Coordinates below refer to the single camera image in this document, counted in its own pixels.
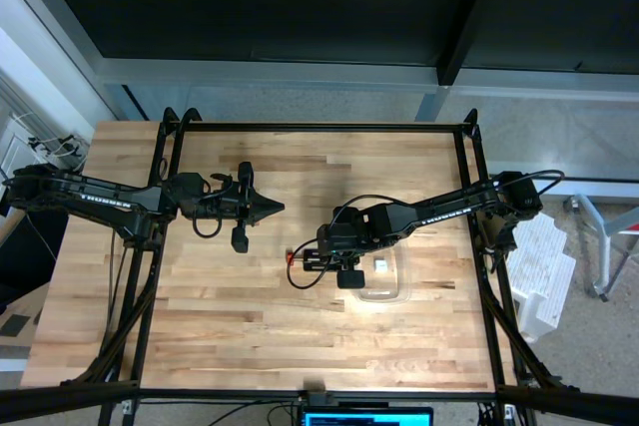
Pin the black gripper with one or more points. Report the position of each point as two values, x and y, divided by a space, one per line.
239 206
349 279

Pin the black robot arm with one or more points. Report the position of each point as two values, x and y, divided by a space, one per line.
439 211
100 196

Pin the small white block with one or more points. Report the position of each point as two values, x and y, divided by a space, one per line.
381 264

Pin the black vise with orange knob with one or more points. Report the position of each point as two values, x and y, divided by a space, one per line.
309 261

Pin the clear plastic tub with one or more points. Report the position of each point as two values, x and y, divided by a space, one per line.
399 276

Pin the laptop screen with blue edge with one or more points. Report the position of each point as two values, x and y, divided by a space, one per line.
364 418

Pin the white foam block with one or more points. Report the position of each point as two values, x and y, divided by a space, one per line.
539 271

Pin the grey metal chair legs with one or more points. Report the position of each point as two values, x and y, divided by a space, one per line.
602 256

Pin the brown cardboard box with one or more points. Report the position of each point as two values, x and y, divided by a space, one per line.
25 301

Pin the red and white panel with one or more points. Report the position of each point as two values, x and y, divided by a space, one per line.
630 226

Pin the black metal frame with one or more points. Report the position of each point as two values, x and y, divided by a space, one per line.
319 127

